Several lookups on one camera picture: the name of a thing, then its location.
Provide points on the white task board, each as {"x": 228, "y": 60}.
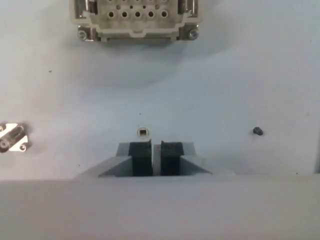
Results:
{"x": 160, "y": 87}

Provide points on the metal square peg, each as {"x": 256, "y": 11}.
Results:
{"x": 156, "y": 160}

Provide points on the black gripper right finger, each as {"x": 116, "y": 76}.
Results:
{"x": 171, "y": 160}

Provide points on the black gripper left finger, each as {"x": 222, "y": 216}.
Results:
{"x": 141, "y": 160}

